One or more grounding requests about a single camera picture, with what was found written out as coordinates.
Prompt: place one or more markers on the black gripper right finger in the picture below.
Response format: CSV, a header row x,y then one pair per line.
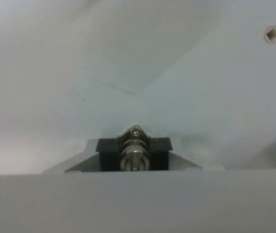
x,y
161,155

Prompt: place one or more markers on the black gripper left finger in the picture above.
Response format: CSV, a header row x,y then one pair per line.
x,y
106,155

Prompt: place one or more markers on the metal BNC plug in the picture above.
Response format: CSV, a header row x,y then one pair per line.
x,y
134,157

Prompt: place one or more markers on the white task board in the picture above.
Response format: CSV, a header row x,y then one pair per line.
x,y
138,72

